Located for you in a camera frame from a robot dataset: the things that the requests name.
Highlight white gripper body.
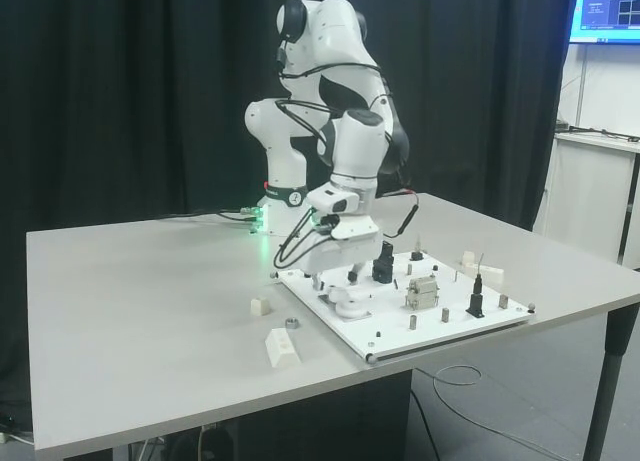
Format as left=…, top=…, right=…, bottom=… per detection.
left=294, top=229, right=385, bottom=276

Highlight white large gear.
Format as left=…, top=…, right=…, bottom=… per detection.
left=335, top=301, right=370, bottom=323

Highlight black D-SUB plug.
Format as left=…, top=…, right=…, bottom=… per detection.
left=372, top=240, right=396, bottom=285

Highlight white task board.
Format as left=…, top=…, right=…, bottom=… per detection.
left=271, top=254, right=537, bottom=366

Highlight white three-hole peg holder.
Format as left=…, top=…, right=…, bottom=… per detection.
left=263, top=326, right=302, bottom=368
left=465, top=263, right=505, bottom=287

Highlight black USB plug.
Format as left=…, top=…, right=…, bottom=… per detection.
left=464, top=253, right=490, bottom=318

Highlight white cabinet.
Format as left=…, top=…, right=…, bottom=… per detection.
left=533, top=129, right=640, bottom=271

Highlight black curtains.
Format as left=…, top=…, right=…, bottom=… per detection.
left=0, top=0, right=584, bottom=432

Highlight black table leg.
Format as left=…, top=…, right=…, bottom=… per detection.
left=584, top=308, right=632, bottom=461

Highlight blue screen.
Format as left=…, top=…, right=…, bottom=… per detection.
left=568, top=0, right=640, bottom=46

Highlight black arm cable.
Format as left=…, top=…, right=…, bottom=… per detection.
left=272, top=40, right=396, bottom=268

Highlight thin black rod on wire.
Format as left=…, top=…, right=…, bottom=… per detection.
left=382, top=189, right=420, bottom=238

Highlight black base cable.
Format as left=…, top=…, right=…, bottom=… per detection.
left=167, top=208, right=264, bottom=228

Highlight thin grey cable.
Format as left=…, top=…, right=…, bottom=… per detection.
left=409, top=363, right=594, bottom=461

